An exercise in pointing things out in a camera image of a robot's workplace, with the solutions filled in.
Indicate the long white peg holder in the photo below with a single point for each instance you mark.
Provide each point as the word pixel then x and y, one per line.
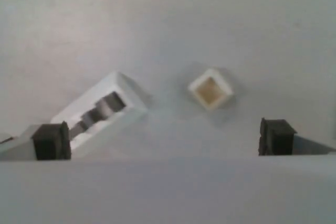
pixel 126 119

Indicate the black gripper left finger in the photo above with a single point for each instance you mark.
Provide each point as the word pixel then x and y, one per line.
pixel 51 142

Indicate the small square white holder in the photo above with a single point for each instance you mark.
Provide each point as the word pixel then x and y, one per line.
pixel 199 82

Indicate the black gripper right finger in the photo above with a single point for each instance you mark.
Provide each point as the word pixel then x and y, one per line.
pixel 275 140

